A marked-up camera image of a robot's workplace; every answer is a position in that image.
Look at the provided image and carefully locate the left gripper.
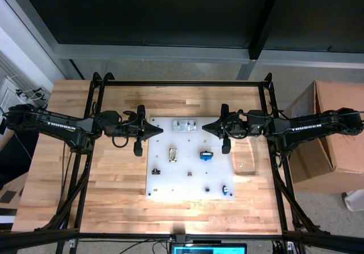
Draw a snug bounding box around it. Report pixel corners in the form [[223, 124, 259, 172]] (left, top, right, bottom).
[[135, 104, 165, 144]]

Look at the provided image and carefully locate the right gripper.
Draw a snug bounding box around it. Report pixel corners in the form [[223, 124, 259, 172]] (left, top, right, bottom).
[[201, 103, 232, 141]]

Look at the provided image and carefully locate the blue screen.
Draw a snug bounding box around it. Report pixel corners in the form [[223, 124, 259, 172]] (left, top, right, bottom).
[[170, 243, 247, 254]]

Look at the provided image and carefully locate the black frame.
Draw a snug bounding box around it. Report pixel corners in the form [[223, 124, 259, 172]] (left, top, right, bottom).
[[0, 71, 332, 254]]

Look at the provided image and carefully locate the clear plastic container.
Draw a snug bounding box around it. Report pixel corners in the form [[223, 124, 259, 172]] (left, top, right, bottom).
[[230, 136, 261, 177]]

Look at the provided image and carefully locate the white task board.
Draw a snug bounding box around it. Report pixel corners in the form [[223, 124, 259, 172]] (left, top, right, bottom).
[[145, 116, 237, 201]]

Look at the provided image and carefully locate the cardboard box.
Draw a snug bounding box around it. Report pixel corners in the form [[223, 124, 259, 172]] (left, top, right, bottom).
[[281, 79, 364, 195]]

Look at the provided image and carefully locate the large blue socket block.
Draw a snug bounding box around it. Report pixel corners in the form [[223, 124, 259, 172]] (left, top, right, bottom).
[[198, 150, 214, 162]]

